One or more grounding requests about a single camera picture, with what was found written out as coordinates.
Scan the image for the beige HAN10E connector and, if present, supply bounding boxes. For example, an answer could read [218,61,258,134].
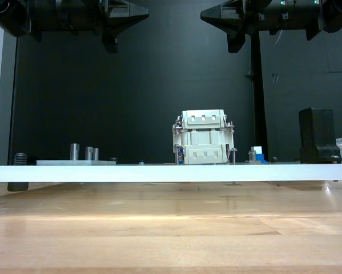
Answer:
[172,109,235,137]

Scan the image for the black connector housing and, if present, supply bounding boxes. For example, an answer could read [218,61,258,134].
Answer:
[295,107,342,164]

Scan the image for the beige connector hub socket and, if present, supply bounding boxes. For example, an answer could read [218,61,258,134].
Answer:
[172,130,239,166]

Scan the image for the small blue white connector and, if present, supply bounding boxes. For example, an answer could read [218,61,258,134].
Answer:
[252,146,266,164]

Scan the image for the grey metal plate with pegs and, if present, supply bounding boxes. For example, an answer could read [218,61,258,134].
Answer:
[35,143,117,166]

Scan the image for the white board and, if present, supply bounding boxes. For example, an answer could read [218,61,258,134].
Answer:
[0,164,342,183]

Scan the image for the black threaded screw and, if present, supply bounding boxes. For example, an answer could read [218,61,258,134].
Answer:
[14,152,28,166]

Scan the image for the black board standoff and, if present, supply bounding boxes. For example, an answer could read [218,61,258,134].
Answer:
[7,182,31,192]

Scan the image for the black frame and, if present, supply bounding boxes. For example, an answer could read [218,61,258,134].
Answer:
[244,31,268,162]

